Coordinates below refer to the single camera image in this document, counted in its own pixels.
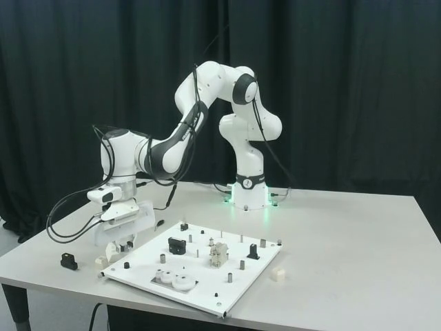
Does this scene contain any black base cable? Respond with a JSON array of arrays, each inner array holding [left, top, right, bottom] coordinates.
[[212, 181, 236, 195]]

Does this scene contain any beige connector block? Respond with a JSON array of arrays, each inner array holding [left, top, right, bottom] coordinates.
[[207, 242, 230, 269]]

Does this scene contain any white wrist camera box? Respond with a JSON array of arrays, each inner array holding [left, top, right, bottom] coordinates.
[[86, 185, 122, 205]]

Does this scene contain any black floor cable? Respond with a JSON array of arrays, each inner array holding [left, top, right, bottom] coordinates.
[[89, 302, 108, 331]]

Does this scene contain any thin black rod on wire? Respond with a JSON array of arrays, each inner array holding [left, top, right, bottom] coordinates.
[[153, 181, 179, 210]]

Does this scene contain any black curtain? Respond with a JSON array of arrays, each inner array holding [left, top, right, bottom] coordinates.
[[0, 0, 441, 244]]

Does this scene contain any dark table leg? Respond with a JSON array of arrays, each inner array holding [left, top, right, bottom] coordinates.
[[2, 284, 28, 331]]

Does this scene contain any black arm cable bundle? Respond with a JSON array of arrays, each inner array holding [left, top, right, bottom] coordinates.
[[46, 63, 208, 243]]

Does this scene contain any black D-SUB plug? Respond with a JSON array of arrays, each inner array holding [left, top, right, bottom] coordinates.
[[59, 252, 80, 271]]

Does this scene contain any black shoulder cable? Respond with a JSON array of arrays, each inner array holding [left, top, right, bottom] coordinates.
[[253, 81, 293, 196]]

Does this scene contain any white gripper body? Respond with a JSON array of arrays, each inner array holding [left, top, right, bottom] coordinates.
[[91, 201, 155, 248]]

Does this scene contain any white task board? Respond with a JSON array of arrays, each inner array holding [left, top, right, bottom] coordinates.
[[98, 219, 285, 319]]

